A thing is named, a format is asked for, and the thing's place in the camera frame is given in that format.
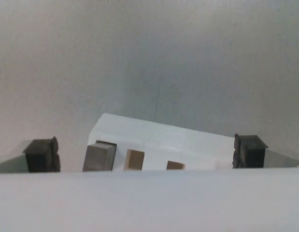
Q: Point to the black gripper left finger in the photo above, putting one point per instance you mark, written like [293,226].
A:
[41,155]

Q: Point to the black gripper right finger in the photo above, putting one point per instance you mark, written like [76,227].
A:
[250,154]

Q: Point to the grey metal square peg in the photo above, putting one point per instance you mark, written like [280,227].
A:
[98,157]

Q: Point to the white peg holder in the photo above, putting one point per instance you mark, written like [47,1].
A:
[163,137]

